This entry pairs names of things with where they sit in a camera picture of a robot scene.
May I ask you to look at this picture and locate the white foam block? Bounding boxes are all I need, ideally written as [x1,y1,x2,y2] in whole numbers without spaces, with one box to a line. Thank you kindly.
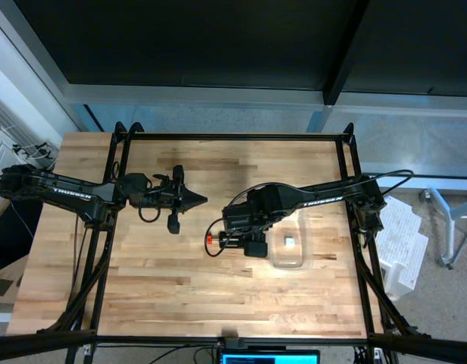
[373,194,430,303]

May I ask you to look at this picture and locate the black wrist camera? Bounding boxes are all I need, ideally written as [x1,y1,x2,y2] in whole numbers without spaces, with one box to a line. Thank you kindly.
[155,188,174,209]

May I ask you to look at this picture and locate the black table-level camera box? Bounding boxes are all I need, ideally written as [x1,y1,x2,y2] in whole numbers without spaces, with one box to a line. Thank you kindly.
[221,328,240,350]

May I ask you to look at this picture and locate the grey metal stand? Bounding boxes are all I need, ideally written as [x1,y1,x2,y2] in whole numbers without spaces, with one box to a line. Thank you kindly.
[420,187,467,271]

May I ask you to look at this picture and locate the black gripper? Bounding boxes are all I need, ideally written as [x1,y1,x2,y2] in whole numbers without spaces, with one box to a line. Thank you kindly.
[144,165,209,235]
[243,231,269,259]

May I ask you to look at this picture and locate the clear plastic tub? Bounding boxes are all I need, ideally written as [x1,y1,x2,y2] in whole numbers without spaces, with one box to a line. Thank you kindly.
[265,211,315,272]

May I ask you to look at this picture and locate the laptop screen with blue edge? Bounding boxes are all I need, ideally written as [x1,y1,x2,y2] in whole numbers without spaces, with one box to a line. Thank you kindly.
[217,349,321,364]

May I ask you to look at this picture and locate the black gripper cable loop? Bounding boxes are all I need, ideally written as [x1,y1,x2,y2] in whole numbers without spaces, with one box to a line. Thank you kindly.
[137,199,161,224]
[205,183,280,258]

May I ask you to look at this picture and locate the brown cardboard sheet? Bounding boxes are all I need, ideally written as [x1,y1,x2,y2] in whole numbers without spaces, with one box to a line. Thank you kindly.
[0,253,30,315]

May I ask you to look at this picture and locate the black aluminium frame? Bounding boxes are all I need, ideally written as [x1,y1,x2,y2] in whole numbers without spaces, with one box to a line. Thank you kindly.
[0,121,467,364]

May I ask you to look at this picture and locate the tangled black white cables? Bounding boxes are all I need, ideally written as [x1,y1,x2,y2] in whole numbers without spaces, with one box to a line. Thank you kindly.
[11,141,55,161]

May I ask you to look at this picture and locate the black vise with orange knob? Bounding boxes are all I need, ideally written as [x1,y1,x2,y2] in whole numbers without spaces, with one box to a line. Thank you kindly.
[205,230,245,250]

